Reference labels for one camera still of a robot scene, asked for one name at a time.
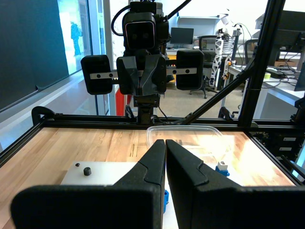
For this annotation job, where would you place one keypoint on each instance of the black office chair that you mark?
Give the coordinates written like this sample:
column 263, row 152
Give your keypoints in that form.
column 207, row 41

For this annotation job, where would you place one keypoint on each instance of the white desk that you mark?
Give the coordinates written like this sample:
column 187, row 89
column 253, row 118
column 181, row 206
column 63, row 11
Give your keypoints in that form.
column 281, row 93

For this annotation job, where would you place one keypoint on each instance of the person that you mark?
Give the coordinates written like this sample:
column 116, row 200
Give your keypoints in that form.
column 76, row 38

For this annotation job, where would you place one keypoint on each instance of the white board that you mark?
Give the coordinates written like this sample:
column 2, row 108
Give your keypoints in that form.
column 102, row 174

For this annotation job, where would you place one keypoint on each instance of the black metal frame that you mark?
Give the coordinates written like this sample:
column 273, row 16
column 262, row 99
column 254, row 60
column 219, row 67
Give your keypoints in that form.
column 95, row 118

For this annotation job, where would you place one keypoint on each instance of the clear plastic tub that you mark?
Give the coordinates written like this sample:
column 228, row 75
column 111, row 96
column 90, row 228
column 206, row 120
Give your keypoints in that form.
column 209, row 143

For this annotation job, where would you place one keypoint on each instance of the white lattice robot figure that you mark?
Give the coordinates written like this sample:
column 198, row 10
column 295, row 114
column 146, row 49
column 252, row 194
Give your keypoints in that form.
column 219, row 47

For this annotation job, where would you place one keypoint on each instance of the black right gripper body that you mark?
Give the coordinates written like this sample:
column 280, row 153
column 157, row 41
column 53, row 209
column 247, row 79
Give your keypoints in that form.
column 189, row 71

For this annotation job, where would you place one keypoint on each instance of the blue and white connector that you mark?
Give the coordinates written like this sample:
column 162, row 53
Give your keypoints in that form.
column 222, row 167

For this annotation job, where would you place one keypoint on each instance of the black computer monitor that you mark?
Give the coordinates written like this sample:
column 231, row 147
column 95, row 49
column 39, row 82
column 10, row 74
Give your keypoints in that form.
column 182, row 35

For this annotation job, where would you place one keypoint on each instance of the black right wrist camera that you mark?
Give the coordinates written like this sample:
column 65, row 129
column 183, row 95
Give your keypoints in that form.
column 139, row 31

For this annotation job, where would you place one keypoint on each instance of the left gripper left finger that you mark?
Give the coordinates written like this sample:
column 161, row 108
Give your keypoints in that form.
column 95, row 207

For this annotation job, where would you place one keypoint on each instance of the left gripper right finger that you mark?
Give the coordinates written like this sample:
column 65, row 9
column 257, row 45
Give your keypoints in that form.
column 238, row 207

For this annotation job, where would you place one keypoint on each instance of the red object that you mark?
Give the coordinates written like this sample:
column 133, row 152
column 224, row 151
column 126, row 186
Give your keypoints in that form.
column 119, row 102

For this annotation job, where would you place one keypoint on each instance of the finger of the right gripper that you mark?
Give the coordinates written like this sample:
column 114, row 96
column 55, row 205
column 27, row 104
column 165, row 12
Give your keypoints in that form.
column 127, row 76
column 155, row 76

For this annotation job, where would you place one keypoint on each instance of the black round knob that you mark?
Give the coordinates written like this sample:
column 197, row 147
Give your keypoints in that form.
column 87, row 171

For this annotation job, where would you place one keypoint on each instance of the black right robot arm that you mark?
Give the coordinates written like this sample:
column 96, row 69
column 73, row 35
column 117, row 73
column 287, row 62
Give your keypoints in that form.
column 145, row 112

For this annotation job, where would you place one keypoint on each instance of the blue mount with black disc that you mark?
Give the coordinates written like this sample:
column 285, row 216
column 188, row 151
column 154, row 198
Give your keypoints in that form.
column 166, row 200

